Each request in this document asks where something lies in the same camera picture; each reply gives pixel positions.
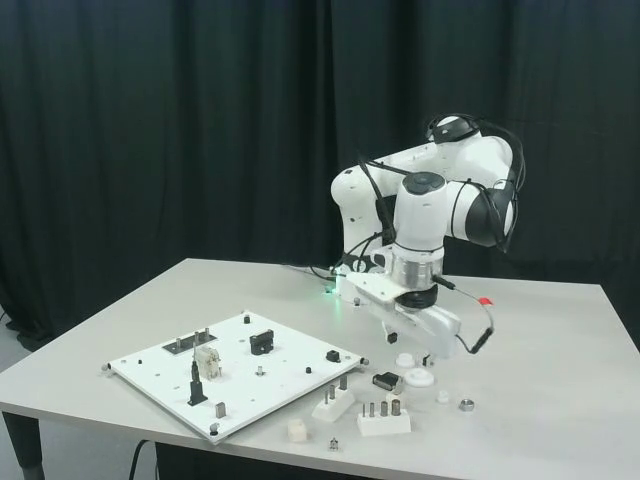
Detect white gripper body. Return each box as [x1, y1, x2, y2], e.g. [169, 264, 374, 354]
[370, 302, 462, 359]

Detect white large gear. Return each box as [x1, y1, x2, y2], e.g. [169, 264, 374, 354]
[403, 367, 435, 389]

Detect black D-SUB plug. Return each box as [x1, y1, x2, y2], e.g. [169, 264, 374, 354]
[371, 370, 401, 394]

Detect white four-peg holder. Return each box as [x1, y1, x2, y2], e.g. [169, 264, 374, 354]
[355, 405, 413, 437]

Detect white two-peg holder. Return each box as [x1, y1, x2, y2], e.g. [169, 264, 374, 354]
[312, 390, 356, 420]

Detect small white cube holder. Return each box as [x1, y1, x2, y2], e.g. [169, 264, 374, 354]
[287, 419, 314, 444]

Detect beige waterproof plug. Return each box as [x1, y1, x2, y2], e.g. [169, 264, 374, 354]
[193, 344, 224, 382]

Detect black USB plug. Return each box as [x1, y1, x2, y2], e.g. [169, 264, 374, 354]
[187, 349, 207, 406]

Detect white task board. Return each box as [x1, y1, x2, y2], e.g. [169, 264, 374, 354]
[102, 310, 371, 442]

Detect black curtain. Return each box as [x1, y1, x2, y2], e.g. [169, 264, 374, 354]
[0, 0, 640, 361]

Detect black table leg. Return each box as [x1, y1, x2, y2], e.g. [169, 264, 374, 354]
[3, 412, 42, 480]

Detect black base cable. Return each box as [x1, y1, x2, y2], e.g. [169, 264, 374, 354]
[285, 263, 337, 282]

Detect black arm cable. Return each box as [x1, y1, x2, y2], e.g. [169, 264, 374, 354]
[357, 113, 527, 256]

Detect black floor cable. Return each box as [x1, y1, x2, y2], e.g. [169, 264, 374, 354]
[131, 439, 151, 480]

